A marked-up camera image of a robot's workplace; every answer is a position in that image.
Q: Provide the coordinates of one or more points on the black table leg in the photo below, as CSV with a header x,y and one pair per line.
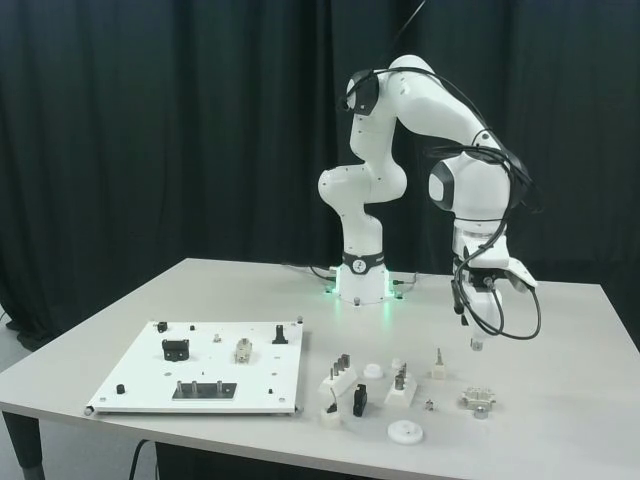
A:
x,y
22,445

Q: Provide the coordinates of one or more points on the black curtains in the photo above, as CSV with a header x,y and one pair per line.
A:
x,y
150,125

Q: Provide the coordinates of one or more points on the white square peg holder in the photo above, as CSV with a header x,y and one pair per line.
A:
x,y
401,395

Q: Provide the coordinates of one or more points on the white small gear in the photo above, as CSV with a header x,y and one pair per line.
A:
x,y
373,370

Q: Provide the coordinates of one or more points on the metal square peg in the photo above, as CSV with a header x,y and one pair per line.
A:
x,y
404,372
398,384

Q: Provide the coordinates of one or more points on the white task board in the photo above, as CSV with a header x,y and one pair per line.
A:
x,y
210,372

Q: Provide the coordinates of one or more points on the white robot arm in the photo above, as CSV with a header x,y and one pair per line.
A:
x,y
367,182

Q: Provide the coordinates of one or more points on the metal bolt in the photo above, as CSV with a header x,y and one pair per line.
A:
x,y
438,356

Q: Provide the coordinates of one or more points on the metal square flange socket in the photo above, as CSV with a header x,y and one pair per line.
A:
x,y
477,395

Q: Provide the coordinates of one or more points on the round metal waterproof plug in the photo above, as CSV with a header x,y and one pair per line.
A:
x,y
480,413

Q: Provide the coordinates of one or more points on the small metal BNC plug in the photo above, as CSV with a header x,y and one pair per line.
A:
x,y
429,405

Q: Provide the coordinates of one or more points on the black D-SUB plug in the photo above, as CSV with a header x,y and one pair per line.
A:
x,y
361,400

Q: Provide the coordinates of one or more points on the white round peg holder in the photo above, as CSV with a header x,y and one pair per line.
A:
x,y
340,382

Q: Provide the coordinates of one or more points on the white medium gear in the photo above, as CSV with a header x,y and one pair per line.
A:
x,y
398,362

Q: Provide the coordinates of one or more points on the white large gear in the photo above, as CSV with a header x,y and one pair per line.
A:
x,y
406,432

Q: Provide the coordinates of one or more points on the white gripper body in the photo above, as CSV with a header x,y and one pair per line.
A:
x,y
482,315

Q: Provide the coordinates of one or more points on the small white bolt holder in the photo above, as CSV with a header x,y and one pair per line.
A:
x,y
438,371

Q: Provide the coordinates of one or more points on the small white plug holder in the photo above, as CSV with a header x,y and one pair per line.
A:
x,y
330,417

